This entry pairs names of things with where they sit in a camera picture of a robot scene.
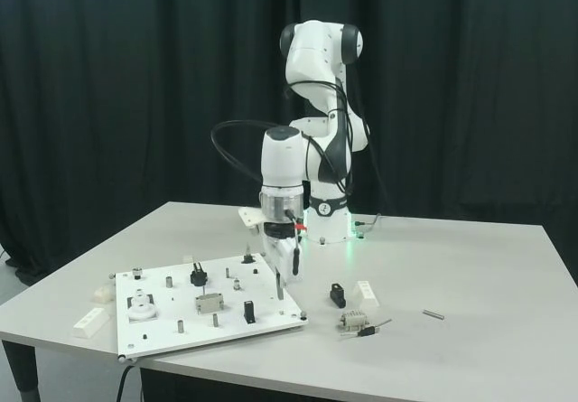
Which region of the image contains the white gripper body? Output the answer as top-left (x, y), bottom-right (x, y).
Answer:
top-left (263, 233), bottom-right (303, 283)

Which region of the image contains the long white peg holder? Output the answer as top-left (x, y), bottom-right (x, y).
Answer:
top-left (72, 308), bottom-right (112, 341)

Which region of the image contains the thin black rod red tag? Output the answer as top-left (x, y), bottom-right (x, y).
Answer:
top-left (285, 211), bottom-right (309, 277)

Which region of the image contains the black Ethernet plug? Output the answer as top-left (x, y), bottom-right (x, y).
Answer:
top-left (329, 282), bottom-right (348, 309)

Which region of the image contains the black waterproof plug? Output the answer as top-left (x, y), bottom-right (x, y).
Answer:
top-left (189, 261), bottom-right (210, 288)

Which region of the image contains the metal D-SUB plug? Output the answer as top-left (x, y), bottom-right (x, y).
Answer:
top-left (338, 312), bottom-right (363, 332)

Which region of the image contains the white task board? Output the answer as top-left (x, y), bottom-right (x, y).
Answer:
top-left (113, 251), bottom-right (309, 362)

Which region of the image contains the white block holder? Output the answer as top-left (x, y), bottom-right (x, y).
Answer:
top-left (353, 279), bottom-right (381, 309)

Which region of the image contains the white large gear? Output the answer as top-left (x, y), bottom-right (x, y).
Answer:
top-left (126, 304), bottom-right (157, 323)

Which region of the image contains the black curtain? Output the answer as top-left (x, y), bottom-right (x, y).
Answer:
top-left (0, 0), bottom-right (578, 271)

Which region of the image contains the black table leg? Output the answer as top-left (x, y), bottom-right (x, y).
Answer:
top-left (1, 340), bottom-right (38, 402)

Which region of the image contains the flat white mount plate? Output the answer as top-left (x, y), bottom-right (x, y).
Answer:
top-left (238, 207), bottom-right (266, 230)

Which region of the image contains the grey cable at robot foot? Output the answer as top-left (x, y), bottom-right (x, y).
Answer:
top-left (353, 213), bottom-right (383, 240)

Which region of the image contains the black USB plug with cable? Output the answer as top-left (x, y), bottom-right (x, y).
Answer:
top-left (340, 317), bottom-right (393, 339)

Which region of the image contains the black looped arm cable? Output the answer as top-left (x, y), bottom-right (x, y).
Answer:
top-left (210, 120), bottom-right (273, 182)

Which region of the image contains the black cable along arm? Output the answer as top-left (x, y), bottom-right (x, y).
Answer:
top-left (283, 65), bottom-right (359, 195)

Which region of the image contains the black cable under table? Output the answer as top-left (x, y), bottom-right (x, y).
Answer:
top-left (117, 360), bottom-right (137, 402)

